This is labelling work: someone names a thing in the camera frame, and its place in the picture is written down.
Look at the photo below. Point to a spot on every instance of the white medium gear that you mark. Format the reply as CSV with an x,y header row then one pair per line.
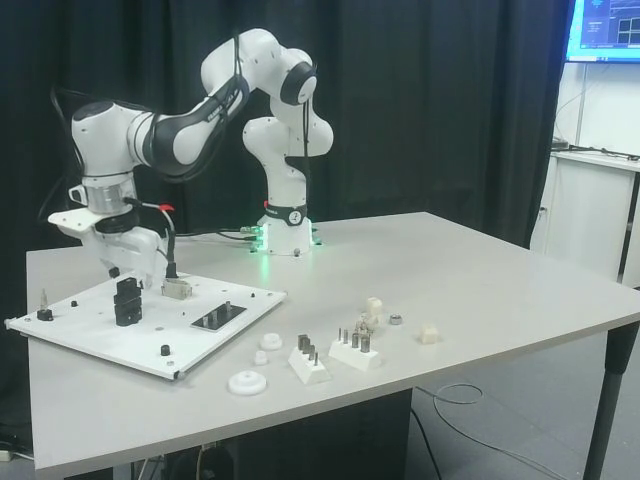
x,y
270,341

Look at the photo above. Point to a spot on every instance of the black table leg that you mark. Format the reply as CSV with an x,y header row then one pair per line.
x,y
607,400

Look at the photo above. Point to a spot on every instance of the medium metal round peg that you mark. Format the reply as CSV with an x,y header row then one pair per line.
x,y
356,342

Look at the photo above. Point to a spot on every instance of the white small gear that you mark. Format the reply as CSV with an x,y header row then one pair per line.
x,y
260,357

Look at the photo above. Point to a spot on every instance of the metal bolt nut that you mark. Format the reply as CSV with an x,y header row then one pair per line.
x,y
395,319

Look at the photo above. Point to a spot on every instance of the slim upright metal plug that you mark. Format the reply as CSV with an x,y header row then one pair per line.
x,y
43,300

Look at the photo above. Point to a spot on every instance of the blue screen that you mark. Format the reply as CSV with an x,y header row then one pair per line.
x,y
605,27

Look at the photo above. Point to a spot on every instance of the metal waterproof plug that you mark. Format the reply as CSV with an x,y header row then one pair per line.
x,y
363,327

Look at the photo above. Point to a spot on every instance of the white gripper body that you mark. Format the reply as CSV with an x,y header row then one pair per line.
x,y
131,247

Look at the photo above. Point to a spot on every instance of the white cabinet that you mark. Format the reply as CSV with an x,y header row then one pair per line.
x,y
585,210

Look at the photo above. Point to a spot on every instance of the white task board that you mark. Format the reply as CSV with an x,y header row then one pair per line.
x,y
100,340

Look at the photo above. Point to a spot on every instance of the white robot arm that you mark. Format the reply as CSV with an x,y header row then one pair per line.
x,y
280,65

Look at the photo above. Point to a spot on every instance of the flat white mounting plate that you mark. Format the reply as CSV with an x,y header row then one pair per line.
x,y
70,218

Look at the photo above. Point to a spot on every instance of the white square peg holder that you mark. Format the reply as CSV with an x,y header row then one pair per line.
x,y
310,372

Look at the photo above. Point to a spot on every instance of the black curtain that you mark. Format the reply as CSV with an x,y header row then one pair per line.
x,y
440,110

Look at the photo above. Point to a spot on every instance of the large metal round peg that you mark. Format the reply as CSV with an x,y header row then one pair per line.
x,y
365,344

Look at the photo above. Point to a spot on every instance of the thin black rod red tag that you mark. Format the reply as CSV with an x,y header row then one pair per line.
x,y
171,255

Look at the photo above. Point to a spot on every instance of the white large gear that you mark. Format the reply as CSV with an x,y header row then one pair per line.
x,y
246,384

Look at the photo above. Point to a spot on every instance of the medium metal square peg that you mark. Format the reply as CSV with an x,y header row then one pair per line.
x,y
309,349

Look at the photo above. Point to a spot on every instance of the white cube holder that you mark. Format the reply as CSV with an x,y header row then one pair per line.
x,y
430,334
374,305

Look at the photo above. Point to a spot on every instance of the white round peg holder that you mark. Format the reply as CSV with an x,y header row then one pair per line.
x,y
355,357

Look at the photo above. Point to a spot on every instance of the large metal square peg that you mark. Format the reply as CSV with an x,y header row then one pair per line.
x,y
301,344

